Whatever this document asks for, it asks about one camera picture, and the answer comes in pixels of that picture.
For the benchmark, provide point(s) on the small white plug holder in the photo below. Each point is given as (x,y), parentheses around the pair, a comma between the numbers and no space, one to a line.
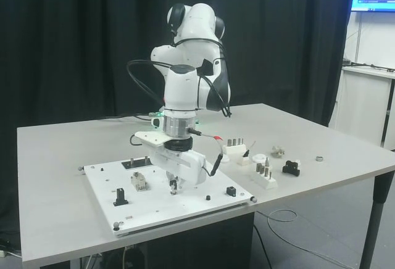
(243,161)

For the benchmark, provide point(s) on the large metal square peg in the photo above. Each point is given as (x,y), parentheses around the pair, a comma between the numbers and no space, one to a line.
(257,168)

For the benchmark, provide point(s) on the white square peg holder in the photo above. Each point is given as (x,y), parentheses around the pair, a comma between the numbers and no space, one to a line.
(265,183)

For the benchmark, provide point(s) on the white round peg holder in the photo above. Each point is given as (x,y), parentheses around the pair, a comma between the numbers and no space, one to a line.
(233,149)

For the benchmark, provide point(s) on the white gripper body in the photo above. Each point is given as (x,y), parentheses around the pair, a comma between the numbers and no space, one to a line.
(185,167)

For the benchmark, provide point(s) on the white small gear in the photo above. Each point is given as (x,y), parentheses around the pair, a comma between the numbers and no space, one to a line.
(297,161)

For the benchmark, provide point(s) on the black curtain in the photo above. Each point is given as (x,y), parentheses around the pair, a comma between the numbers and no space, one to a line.
(77,50)

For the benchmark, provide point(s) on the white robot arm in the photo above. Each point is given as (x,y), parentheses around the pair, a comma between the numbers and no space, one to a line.
(191,34)

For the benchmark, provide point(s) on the white large gear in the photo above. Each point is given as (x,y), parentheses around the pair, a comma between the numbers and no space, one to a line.
(258,158)

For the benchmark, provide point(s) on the black D-SUB plug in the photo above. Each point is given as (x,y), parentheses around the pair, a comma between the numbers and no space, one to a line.
(291,168)

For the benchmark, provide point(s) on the dark grey table leg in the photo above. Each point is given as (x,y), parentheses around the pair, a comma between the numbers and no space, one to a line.
(375,219)

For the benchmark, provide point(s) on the metal BNC plug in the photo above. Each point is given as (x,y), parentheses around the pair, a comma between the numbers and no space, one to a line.
(173,191)

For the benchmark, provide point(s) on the white task board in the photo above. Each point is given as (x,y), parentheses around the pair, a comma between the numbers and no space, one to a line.
(148,207)

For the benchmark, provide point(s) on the small metal square peg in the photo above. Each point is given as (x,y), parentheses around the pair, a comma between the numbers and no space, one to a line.
(267,167)

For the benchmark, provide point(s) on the metal nut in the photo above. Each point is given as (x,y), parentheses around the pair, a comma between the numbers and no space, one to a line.
(319,158)

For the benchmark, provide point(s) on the white flat camera plate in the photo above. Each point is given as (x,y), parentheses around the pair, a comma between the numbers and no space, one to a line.
(151,138)

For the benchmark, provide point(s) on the small white camera box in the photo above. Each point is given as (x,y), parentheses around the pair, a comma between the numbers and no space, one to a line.
(155,122)

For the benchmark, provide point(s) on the white medium gear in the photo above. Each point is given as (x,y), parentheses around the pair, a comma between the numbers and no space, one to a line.
(225,159)

